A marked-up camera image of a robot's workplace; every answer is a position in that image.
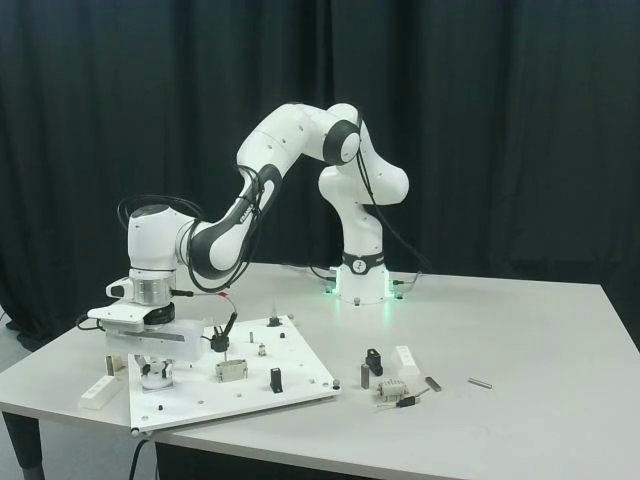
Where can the black curtain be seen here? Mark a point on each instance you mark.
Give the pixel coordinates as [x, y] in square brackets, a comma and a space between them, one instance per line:
[75, 75]

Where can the white task board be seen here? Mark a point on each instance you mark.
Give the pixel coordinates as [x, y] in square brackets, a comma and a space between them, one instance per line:
[225, 400]

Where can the white peg holder with holes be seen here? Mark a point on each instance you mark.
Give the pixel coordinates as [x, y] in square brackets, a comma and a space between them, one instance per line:
[405, 362]
[100, 394]

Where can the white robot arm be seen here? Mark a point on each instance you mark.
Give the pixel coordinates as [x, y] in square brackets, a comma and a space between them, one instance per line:
[350, 225]

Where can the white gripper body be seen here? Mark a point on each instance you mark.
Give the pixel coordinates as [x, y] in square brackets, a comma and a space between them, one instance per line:
[160, 350]

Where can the white large gear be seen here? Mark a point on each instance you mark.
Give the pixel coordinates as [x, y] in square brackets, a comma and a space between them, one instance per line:
[156, 386]

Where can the beige rectangular plug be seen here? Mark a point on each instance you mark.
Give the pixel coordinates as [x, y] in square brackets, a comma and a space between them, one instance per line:
[389, 391]

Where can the black table leg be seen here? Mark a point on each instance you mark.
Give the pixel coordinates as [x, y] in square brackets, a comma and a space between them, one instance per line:
[20, 450]

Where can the thin metal round peg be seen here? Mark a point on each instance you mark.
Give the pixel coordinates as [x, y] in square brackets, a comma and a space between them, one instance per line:
[481, 382]

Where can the black D-SUB plug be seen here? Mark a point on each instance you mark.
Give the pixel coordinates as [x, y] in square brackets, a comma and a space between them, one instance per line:
[374, 361]

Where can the white mounting plate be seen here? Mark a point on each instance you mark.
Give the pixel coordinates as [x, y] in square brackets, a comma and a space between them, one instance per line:
[117, 315]

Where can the black waterproof plug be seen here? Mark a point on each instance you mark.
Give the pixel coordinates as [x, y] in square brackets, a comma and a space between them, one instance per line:
[220, 345]

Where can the thin black rod with red tag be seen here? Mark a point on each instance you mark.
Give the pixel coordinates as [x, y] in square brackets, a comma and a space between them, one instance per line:
[230, 325]

